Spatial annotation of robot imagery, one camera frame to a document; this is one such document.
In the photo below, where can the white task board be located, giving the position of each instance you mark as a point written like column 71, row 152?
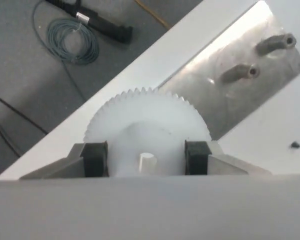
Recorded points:
column 265, row 150

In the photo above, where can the black power strip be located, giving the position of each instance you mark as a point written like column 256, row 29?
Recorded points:
column 102, row 27

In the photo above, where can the white large gear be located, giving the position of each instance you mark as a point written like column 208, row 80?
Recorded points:
column 145, row 120

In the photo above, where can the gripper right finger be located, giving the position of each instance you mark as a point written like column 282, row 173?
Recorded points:
column 196, row 157

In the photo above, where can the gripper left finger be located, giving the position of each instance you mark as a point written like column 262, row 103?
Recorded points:
column 95, row 160

